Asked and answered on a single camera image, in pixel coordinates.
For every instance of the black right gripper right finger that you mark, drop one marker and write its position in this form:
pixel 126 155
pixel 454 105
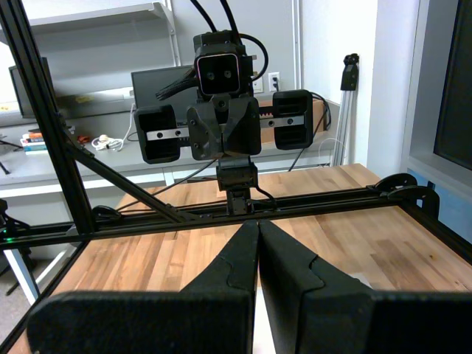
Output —
pixel 368 321

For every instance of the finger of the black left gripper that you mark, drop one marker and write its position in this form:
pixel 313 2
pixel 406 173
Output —
pixel 245 129
pixel 202 132

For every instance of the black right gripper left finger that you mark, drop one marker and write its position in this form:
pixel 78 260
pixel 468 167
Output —
pixel 155 317

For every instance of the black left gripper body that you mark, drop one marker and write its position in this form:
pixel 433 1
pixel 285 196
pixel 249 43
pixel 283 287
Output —
pixel 158 134

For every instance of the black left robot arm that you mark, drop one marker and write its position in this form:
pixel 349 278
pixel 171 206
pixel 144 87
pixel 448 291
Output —
pixel 236 177

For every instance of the black computer monitor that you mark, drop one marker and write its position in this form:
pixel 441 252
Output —
pixel 26 88
pixel 162 88

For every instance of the grey desk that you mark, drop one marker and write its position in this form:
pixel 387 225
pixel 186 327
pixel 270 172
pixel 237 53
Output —
pixel 55 169

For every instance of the stack of books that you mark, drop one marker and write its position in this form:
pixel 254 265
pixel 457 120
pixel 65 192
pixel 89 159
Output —
pixel 33 144

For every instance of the white table leg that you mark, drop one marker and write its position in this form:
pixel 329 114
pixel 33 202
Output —
pixel 22 276

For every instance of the dark window panel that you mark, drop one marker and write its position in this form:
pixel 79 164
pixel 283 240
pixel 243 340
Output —
pixel 455 92

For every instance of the white wall plate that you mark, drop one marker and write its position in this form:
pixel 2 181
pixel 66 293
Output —
pixel 258 85

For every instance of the white wall outlet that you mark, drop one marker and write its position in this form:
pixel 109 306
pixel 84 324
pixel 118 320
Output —
pixel 273 82

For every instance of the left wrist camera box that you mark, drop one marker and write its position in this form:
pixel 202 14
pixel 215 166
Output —
pixel 217 75

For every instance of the silver post with black cap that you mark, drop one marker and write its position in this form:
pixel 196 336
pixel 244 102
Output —
pixel 346 110

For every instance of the black aluminium frame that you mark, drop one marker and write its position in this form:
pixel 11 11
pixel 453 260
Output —
pixel 44 110

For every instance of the white wall shelf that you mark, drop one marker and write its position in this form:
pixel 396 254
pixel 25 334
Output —
pixel 92 18

